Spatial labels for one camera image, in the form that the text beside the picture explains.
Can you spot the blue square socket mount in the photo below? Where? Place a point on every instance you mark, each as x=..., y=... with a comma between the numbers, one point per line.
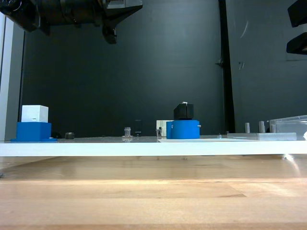
x=33, y=131

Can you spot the white cube connector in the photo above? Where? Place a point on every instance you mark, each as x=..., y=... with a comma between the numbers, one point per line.
x=34, y=113

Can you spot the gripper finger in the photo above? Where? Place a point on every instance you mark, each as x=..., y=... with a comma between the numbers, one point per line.
x=134, y=6

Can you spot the blue round clamp mount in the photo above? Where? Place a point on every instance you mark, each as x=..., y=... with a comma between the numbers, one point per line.
x=185, y=129

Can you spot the black block with silver pin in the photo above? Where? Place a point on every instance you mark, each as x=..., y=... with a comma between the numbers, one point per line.
x=183, y=111

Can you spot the black aluminium frame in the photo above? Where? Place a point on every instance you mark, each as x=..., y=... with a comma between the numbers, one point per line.
x=225, y=72

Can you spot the grey metal peg block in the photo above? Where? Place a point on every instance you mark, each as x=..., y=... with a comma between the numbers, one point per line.
x=275, y=136

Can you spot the white task board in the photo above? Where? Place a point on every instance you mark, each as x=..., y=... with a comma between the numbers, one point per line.
x=144, y=148

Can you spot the small clear threaded fitting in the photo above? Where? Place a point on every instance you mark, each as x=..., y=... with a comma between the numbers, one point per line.
x=127, y=131

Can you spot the grey metal peg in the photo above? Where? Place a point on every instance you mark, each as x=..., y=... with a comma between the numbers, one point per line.
x=273, y=128
x=247, y=128
x=261, y=127

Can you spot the clear plastic tub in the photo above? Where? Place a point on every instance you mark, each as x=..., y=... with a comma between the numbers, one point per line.
x=290, y=125

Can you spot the black threaded knob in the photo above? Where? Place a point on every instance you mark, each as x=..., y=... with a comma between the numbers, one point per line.
x=69, y=135

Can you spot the beige connector housing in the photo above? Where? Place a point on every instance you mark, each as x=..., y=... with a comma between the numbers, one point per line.
x=161, y=125

